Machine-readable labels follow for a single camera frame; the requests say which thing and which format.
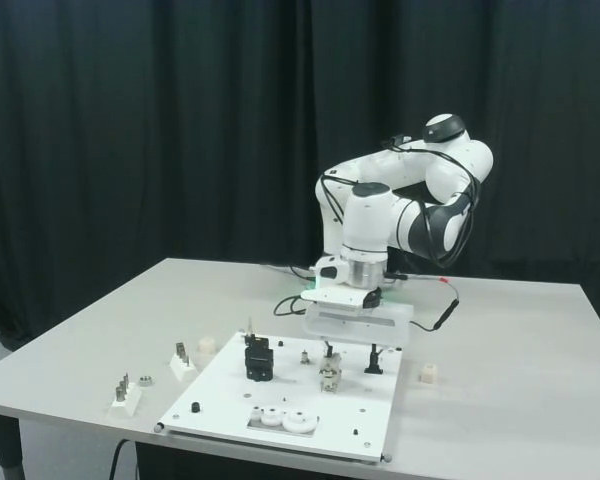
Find black control cabinet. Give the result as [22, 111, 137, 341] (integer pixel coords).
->
[134, 442, 381, 480]

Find white task board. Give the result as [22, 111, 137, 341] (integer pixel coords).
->
[155, 328, 407, 450]

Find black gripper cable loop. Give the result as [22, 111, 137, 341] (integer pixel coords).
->
[273, 294, 311, 318]

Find thin black rod red tag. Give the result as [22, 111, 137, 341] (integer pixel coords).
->
[410, 276, 461, 334]

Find silver wrist ring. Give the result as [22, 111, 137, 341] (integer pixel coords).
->
[346, 256, 384, 290]

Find black base cables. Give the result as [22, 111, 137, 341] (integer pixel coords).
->
[264, 263, 317, 279]

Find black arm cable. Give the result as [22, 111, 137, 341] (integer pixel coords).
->
[319, 133, 483, 271]

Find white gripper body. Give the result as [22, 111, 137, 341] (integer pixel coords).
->
[303, 301, 413, 348]

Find small white wrist box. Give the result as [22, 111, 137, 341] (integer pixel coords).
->
[313, 254, 344, 288]

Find black curtain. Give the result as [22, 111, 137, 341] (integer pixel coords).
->
[0, 0, 600, 351]

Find white large gear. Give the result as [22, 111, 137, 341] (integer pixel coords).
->
[281, 408, 317, 434]

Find flat white mounting plate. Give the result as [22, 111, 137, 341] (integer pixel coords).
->
[299, 286, 382, 309]

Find dark table leg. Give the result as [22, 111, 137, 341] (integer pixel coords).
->
[0, 410, 22, 480]

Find white square peg holder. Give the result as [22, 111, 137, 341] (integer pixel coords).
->
[168, 352, 198, 384]

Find grey waterproof plug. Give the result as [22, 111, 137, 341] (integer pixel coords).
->
[318, 353, 343, 386]

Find white round peg holder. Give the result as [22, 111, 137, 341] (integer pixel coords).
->
[106, 388, 143, 419]

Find black floor cable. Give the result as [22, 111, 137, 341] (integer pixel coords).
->
[110, 438, 137, 480]

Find black D-SUB plug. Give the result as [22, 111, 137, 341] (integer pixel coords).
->
[243, 333, 276, 384]

